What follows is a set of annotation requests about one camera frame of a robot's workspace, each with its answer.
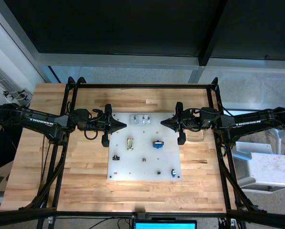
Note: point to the black metal frame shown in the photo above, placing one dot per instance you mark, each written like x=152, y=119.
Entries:
x=142, y=85

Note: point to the silver M12 hex nut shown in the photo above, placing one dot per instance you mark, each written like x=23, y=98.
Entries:
x=159, y=172

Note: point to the white plastic stool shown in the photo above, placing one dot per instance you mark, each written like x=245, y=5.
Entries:
x=271, y=167

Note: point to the black table-level camera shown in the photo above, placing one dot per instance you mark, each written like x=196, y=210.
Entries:
x=142, y=215

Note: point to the beige connector housing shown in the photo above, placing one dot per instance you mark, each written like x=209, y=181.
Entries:
x=130, y=143

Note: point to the blue lit screen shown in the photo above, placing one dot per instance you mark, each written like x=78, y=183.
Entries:
x=165, y=225

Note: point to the black clamp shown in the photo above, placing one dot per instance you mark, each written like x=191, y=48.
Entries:
x=115, y=157

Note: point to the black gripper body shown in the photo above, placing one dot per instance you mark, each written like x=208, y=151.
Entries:
x=108, y=124
x=180, y=122

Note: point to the blue and black D-sub connector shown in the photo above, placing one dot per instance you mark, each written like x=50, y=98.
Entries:
x=158, y=144

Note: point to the small blue white connector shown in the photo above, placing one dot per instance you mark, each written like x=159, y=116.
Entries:
x=173, y=173

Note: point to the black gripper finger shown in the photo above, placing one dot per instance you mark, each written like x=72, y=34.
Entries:
x=171, y=120
x=117, y=128
x=117, y=122
x=171, y=126

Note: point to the clear plastic tub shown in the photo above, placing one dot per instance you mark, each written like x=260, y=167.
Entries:
x=193, y=137

